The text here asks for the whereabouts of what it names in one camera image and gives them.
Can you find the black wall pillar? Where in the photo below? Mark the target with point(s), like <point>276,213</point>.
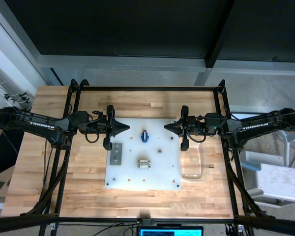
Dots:
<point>221,32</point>

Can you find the silver window sill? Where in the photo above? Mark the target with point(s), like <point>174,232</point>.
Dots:
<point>137,62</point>

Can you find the black table level camera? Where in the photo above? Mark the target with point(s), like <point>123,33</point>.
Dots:
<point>145,220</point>

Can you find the grey HAN10-E connector insert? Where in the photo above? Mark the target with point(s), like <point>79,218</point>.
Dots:
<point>144,164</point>

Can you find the black aluminium table frame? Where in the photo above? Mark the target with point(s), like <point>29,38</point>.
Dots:
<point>186,218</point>

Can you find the white mounting board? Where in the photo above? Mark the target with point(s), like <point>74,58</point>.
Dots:
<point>137,152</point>

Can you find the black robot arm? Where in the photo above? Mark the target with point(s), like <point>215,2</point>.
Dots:
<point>255,126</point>
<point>39,124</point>

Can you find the white step stool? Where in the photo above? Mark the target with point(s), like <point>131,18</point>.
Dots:
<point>280,179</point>

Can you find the screen with blue edge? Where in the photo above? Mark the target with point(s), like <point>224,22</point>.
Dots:
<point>169,232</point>

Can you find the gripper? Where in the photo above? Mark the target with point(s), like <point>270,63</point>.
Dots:
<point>194,126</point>
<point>100,126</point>

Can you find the grey metal plate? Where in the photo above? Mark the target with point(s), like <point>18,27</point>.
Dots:
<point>119,155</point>

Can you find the clear plastic tub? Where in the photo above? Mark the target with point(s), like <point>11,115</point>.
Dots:
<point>191,169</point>

